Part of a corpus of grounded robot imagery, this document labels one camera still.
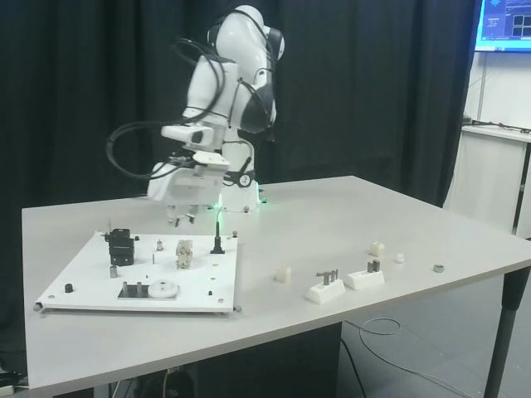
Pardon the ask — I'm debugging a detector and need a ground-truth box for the black table leg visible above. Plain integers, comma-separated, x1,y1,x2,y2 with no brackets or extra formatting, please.
484,265,531,398

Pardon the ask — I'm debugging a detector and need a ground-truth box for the white task board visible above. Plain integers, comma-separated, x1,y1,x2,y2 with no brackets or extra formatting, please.
32,231,243,318

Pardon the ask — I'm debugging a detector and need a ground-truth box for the white round peg holder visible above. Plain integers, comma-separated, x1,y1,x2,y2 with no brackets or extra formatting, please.
305,278,346,305

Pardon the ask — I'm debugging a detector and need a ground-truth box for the blue screen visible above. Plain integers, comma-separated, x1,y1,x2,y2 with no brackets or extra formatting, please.
474,0,531,54

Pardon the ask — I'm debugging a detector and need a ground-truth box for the black cabinet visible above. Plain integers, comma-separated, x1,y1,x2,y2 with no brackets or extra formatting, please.
182,322,343,398

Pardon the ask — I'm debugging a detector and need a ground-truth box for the thick black cable bundle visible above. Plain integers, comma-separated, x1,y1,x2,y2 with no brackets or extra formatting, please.
106,119,188,178

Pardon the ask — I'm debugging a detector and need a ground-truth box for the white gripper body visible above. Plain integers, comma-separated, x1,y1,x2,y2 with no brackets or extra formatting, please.
147,162,230,208

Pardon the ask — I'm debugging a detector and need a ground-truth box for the white square peg holder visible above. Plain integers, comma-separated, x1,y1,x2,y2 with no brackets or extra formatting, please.
347,269,385,290

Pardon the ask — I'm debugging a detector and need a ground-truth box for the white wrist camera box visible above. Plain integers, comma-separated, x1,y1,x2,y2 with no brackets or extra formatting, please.
160,124,215,151

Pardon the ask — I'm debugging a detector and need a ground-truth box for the white cabinet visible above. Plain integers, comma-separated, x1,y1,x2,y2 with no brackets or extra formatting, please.
459,124,531,240

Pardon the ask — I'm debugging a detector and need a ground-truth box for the white large gear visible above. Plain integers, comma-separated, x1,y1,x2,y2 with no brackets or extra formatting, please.
149,279,178,300

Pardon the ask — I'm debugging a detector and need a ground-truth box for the black plug with thin cable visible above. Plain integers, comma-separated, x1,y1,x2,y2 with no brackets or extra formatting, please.
210,208,226,255

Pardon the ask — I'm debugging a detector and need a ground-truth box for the black D-SUB plug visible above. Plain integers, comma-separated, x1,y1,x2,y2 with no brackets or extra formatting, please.
105,226,139,267

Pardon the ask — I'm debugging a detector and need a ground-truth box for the black curtain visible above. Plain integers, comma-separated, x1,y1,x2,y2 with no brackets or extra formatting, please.
0,0,486,374

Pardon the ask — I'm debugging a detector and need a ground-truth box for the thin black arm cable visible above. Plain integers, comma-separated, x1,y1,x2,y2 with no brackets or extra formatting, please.
173,36,234,126

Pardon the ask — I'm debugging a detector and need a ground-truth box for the black floor cable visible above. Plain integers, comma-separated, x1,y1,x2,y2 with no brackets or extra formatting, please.
339,338,375,398

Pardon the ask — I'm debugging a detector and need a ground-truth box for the grey floor cable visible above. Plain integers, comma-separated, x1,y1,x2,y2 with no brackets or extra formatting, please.
357,317,505,398

